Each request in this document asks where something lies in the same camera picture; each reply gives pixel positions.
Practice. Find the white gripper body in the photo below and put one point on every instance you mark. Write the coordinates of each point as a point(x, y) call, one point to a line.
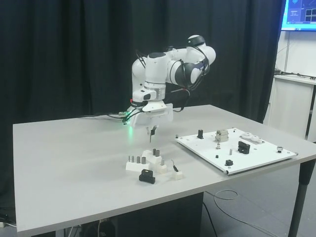
point(158, 117)

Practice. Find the thin metal square peg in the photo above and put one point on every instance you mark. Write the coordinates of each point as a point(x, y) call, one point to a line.
point(149, 138)

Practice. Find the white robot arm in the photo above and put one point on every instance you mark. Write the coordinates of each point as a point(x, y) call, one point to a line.
point(154, 71)

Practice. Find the thick metal square peg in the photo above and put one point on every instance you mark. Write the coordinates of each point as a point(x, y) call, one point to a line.
point(154, 151)
point(157, 152)

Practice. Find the white stepped square peg holder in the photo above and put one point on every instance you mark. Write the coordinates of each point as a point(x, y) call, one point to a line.
point(153, 160)

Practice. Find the thick metal round peg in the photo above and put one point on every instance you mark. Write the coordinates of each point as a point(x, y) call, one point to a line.
point(143, 161)

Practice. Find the medium metal round peg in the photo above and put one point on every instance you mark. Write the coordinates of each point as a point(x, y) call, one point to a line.
point(138, 160)

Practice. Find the white round peg holder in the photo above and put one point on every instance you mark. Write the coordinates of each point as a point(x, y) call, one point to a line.
point(134, 166)

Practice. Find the medium metal square peg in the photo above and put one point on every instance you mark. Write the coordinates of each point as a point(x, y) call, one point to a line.
point(230, 151)

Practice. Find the metal bolt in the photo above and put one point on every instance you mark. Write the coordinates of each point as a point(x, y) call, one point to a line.
point(162, 162)

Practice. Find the small white holder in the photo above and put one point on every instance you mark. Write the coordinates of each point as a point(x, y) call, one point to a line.
point(177, 175)
point(163, 169)

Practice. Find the black D-SUB plug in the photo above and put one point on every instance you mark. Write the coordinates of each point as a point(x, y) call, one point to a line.
point(147, 177)

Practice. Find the white task board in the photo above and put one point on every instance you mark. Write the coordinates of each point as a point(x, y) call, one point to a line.
point(209, 153)

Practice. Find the metal BNC plug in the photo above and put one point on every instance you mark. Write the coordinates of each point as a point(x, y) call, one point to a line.
point(218, 146)

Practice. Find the black controller box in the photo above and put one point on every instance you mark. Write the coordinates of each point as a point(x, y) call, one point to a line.
point(160, 217)

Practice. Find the white large gear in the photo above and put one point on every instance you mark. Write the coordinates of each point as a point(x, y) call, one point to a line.
point(257, 140)

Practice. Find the black curtain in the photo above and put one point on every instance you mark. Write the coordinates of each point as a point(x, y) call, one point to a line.
point(61, 61)

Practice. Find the round metal waterproof plug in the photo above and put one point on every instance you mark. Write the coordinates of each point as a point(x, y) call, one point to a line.
point(280, 149)

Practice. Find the small black device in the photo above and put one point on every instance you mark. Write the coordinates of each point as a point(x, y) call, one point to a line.
point(277, 71)

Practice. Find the white cabinet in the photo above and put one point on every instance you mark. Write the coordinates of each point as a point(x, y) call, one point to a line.
point(291, 108)

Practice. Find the black table leg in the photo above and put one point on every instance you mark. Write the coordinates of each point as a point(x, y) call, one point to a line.
point(302, 197)

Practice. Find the white power strip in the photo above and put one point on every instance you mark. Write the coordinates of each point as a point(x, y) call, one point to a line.
point(2, 224)

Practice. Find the blue screen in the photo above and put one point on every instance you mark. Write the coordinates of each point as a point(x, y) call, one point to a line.
point(300, 14)

